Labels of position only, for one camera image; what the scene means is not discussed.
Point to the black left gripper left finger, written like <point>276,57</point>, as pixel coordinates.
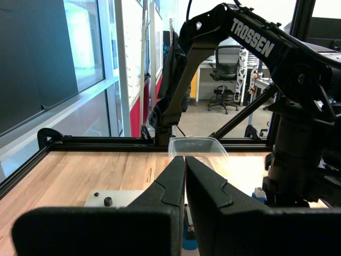
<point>106,234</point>

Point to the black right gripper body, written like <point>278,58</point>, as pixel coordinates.
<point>293,181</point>

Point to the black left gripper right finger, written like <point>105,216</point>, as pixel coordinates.
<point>266,234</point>

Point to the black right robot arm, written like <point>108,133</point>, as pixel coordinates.
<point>253,42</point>

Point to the small black threaded stud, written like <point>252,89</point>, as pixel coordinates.
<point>108,201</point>

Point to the small blue white block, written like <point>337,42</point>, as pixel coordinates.
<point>258,196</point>

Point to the white task board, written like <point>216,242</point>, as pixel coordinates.
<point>122,198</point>

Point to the blue block with black top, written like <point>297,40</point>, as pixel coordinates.
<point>189,241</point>

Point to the clear plastic tub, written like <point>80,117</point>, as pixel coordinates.
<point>197,146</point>

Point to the white lattice stand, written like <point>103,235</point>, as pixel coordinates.
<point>242,74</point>

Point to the black office chair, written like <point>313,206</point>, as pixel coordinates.
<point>226,69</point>

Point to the black monitor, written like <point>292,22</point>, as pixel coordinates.
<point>325,29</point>

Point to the black aluminium table frame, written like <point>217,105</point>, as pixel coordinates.
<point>106,140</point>

